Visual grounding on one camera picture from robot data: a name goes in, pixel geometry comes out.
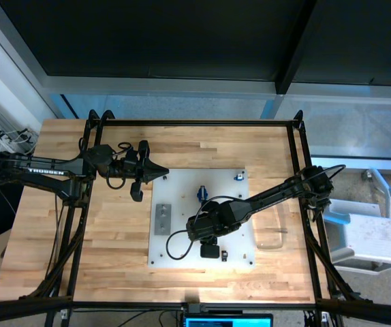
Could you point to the blue holder with white plug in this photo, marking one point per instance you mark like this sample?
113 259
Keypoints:
235 178

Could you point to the laptop screen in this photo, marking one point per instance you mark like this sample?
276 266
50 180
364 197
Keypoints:
226 322

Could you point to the blue connector holder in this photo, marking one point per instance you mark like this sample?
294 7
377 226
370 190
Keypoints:
202 197

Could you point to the clear plastic tub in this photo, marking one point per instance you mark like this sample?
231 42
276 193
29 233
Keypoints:
268 238

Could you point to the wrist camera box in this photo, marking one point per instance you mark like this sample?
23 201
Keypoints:
131 160

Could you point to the small black camera box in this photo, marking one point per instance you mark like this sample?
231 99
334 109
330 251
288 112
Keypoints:
193 307

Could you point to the white step stool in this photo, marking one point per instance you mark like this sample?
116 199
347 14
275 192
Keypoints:
376 235

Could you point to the grey metal cart frame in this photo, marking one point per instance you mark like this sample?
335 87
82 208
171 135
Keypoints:
381 180

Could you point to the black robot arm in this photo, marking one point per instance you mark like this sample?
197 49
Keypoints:
267 197
45 172

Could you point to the black plug housing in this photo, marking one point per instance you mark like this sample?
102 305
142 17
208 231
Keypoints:
224 256

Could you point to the aluminium plate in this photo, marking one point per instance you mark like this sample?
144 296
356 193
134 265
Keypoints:
163 229

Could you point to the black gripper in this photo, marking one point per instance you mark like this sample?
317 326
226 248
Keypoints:
142 170
209 251

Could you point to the white board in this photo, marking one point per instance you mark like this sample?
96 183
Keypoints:
182 184

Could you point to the black aluminium frame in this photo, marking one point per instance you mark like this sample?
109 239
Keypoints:
195 123

